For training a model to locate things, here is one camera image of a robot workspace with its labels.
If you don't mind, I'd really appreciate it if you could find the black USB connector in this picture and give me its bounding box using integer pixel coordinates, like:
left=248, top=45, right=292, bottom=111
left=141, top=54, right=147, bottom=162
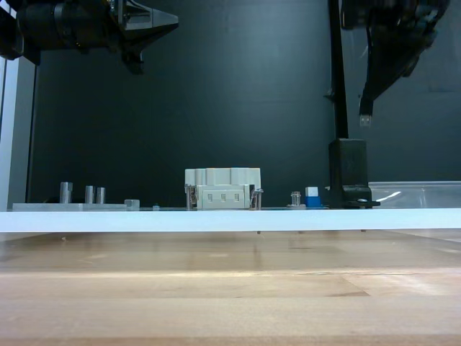
left=359, top=27, right=375, bottom=129

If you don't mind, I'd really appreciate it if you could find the beige connector hood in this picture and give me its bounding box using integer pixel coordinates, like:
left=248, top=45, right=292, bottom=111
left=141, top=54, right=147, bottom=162
left=184, top=167, right=261, bottom=189

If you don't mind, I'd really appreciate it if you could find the blue and white connector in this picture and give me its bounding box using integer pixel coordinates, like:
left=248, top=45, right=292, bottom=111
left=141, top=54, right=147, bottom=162
left=304, top=186, right=328, bottom=209

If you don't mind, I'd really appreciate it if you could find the small metal connector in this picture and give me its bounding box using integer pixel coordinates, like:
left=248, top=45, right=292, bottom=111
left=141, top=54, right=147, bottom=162
left=286, top=190, right=307, bottom=209

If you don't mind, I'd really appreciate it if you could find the beige connector base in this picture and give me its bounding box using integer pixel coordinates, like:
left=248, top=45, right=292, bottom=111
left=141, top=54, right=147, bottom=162
left=195, top=184, right=251, bottom=210

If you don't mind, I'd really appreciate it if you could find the clear plastic tub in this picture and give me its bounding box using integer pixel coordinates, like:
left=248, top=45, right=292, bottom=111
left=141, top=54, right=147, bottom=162
left=323, top=181, right=461, bottom=210

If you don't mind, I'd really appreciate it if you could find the silver aluminium upright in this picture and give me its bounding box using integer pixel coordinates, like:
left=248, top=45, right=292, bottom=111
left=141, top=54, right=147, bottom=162
left=0, top=57, right=19, bottom=212

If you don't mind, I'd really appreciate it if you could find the tall metal peg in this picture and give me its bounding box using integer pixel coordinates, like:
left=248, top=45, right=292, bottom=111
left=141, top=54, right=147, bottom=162
left=59, top=182, right=74, bottom=205

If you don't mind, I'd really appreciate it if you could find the metal clamp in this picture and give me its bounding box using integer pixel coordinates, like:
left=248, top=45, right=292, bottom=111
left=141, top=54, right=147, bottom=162
left=184, top=182, right=199, bottom=210
left=250, top=187, right=266, bottom=210

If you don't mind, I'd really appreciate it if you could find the white board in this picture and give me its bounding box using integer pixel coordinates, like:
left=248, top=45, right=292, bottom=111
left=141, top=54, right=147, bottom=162
left=0, top=208, right=461, bottom=234

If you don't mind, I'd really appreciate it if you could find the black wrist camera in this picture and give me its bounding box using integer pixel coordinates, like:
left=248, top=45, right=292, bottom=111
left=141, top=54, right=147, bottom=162
left=340, top=0, right=369, bottom=30

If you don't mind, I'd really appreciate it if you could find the grey metal base plate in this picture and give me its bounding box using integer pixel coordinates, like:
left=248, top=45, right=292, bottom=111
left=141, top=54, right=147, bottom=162
left=12, top=203, right=127, bottom=212

